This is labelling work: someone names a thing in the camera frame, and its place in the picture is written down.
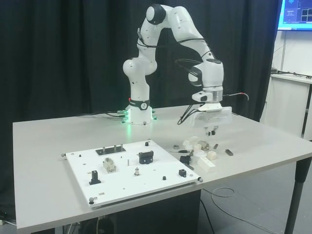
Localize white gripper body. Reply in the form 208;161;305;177
192;106;233;128

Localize white stepped holder block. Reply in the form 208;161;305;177
182;136;203;150

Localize white long holder with holes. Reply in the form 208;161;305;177
195;156;216;174

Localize white cabinet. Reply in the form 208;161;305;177
261;71;312;142

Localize white task board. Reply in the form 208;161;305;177
63;139;203;210

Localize dark table leg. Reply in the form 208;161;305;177
284;156;309;234

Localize blue screen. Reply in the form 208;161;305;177
276;0;312;32

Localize black curtain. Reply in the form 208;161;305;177
0;0;287;221

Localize black wrist cable bundle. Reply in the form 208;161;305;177
175;58;204;125

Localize grey cable loop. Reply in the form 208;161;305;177
210;187;290;226

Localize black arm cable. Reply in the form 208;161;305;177
136;28;213;61

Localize black base cables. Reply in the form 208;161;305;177
80;111;128;119

